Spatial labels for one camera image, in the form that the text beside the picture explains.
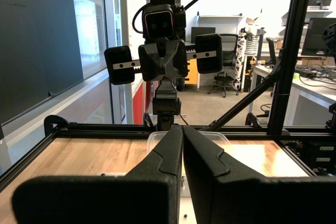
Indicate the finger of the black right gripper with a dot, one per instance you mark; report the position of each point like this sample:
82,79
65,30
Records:
151,61
176,58

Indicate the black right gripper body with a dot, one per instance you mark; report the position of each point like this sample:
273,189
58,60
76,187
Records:
118,56

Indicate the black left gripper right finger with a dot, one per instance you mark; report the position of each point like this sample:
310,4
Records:
249,200

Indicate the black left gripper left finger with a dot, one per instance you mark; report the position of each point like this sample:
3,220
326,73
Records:
105,200

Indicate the orange drawer cabinet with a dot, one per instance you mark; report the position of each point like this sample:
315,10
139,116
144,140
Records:
193,74

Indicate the small dark monitor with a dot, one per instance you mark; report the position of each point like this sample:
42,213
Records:
203,30

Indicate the red panel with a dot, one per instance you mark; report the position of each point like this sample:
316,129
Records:
137,103

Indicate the black office chair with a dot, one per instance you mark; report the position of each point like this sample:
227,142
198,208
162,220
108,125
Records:
229,51

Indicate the white desk hutch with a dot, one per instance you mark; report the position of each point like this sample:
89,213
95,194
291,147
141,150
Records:
223,22

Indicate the white lattice stand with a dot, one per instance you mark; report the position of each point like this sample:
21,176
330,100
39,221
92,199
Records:
241,61

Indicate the clear plastic tub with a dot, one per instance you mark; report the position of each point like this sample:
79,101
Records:
155,140

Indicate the black controller box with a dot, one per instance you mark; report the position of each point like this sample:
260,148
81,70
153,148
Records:
323,153

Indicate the green tape roll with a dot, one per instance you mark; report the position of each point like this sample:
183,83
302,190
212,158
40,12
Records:
296,75

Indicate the white work table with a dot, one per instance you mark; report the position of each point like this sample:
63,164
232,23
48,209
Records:
309,87

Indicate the large black monitor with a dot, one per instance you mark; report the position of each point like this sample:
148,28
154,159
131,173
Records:
317,37

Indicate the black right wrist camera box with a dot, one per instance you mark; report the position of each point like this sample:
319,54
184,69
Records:
157,24

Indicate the black aluminium frame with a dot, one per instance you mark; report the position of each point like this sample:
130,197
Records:
288,51

